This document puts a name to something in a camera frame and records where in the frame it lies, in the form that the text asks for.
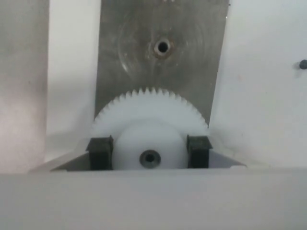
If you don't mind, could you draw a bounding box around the white large gear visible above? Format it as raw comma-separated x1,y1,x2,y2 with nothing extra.
91,86,210,170

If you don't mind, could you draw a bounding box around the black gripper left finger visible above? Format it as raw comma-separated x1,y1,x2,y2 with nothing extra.
49,135,114,171

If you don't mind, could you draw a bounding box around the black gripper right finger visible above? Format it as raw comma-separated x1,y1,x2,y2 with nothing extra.
186,135,248,170

